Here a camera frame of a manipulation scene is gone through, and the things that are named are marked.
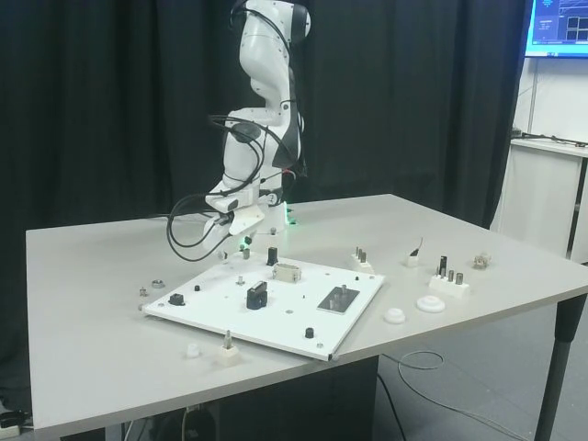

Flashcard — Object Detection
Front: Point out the white task board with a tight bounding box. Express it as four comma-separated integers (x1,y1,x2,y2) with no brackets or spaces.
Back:
141,251,385,363

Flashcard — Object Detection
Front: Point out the white square peg holder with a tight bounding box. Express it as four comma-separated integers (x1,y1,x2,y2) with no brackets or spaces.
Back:
350,255,376,275

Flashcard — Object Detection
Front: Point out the white bolt holder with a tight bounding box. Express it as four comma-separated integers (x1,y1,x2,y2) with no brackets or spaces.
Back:
216,346,241,368

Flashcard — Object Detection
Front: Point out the grey floor cable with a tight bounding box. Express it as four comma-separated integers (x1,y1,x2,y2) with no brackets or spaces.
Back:
397,350,544,415

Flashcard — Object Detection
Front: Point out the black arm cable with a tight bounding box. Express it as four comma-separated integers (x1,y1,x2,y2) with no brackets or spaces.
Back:
165,112,295,264

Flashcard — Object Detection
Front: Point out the black D-SUB plug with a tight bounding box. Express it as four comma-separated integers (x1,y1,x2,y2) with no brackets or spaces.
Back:
245,283,268,310

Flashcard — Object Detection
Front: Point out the white large gear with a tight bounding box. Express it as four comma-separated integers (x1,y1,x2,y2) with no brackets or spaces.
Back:
414,296,446,314

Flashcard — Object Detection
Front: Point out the blue screen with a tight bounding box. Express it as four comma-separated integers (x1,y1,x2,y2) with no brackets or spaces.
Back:
523,0,588,60

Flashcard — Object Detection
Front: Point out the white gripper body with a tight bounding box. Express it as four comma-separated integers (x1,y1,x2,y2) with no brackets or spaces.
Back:
200,214,240,253

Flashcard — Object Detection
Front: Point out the white cabinet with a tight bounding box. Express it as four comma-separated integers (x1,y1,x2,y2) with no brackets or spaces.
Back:
490,137,588,266

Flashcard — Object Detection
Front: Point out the white round peg holder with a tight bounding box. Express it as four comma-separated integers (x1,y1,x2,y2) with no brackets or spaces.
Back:
428,273,472,300

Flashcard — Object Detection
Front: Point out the black curtain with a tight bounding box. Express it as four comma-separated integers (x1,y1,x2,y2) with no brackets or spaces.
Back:
0,0,534,414

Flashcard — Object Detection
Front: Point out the black floor cable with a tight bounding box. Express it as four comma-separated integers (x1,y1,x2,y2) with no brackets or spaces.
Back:
376,371,414,441

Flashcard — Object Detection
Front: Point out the black table leg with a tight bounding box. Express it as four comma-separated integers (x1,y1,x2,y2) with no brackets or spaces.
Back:
535,293,588,441

